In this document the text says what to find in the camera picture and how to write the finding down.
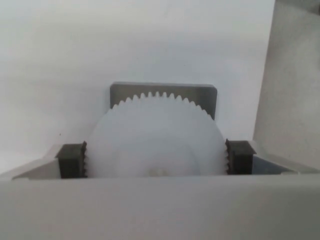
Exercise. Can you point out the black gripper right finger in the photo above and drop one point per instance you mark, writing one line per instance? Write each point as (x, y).
(240, 160)

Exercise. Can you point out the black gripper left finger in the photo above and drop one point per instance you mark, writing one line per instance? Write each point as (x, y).
(71, 161)

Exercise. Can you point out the white large gear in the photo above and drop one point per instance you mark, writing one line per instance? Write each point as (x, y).
(155, 140)

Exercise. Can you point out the white task board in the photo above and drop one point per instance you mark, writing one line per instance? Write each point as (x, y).
(140, 50)

